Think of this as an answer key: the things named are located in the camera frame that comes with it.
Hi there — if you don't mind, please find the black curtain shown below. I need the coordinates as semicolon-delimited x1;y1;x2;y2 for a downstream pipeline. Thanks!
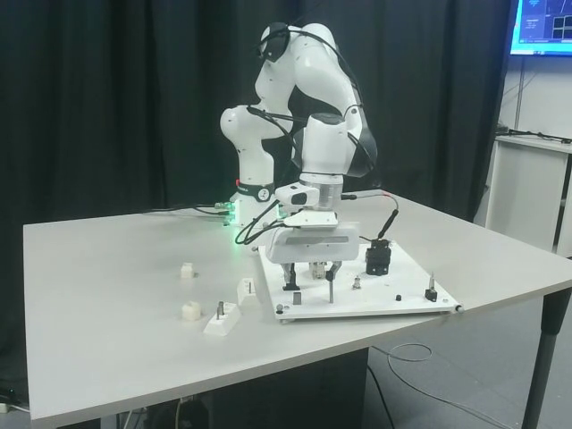
0;0;513;233

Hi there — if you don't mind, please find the white task board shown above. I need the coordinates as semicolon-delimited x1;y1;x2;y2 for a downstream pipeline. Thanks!
257;243;466;324

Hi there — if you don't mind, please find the black D-SUB plug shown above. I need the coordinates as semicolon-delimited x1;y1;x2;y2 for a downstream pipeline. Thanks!
365;238;393;276

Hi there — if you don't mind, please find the thin black rod on wire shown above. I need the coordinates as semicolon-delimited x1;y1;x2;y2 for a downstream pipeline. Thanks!
341;189;401;241

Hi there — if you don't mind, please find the white cabinet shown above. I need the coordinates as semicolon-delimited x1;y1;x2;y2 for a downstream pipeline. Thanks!
484;132;572;259

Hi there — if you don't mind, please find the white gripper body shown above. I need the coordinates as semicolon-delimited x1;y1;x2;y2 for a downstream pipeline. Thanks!
265;221;360;265

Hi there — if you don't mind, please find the blue screen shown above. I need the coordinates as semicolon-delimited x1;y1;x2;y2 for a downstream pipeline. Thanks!
509;0;572;58

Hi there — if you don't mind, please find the black floor cable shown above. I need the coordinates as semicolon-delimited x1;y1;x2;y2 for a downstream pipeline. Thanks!
366;365;406;429

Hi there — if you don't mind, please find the flat white mounting plate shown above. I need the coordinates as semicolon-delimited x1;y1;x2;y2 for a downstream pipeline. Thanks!
284;211;340;230

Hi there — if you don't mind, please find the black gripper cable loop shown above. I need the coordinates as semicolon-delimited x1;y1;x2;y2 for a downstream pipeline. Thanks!
235;198;288;248

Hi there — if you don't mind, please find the large white peg holder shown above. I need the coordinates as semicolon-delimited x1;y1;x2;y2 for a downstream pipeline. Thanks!
202;300;243;337

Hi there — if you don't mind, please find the black cable at arm foot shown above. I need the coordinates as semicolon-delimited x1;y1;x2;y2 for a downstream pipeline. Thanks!
146;202;234;217

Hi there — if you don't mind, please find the grey floor cable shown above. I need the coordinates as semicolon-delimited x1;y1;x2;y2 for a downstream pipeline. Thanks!
385;341;498;429

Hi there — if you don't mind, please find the small white peg holder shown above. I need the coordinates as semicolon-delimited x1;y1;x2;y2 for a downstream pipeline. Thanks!
235;276;261;308

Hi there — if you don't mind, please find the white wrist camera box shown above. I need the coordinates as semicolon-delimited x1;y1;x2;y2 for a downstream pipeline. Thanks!
274;182;320;208

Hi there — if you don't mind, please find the silver flange ring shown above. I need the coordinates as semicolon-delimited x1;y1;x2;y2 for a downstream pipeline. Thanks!
299;173;345;212

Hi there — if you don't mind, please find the black table leg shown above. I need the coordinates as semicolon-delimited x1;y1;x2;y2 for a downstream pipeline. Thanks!
521;295;563;429

